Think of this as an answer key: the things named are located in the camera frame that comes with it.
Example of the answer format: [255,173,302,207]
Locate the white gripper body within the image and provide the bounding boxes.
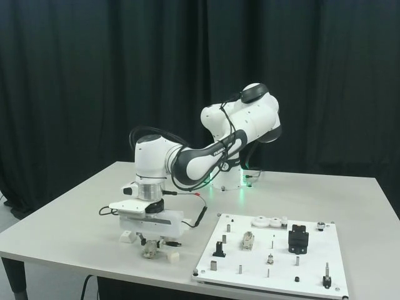
[118,211,184,239]

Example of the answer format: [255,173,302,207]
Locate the white task board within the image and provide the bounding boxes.
[191,213,350,298]

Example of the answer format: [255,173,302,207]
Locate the black D-SUB plug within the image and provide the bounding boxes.
[287,222,311,254]

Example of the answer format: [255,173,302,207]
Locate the black table leg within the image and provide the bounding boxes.
[1,257,26,300]

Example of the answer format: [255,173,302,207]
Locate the black curtains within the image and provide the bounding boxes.
[0,0,400,217]

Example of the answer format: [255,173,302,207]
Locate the white flat mount plate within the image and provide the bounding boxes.
[108,201,151,217]

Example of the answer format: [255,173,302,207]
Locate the black camera cable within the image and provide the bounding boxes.
[99,205,121,217]

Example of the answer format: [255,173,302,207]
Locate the black cable under table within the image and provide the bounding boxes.
[81,274,95,300]

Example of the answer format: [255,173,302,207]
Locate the black foot cable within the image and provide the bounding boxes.
[244,169,264,186]

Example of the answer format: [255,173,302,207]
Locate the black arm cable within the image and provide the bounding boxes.
[129,89,249,192]

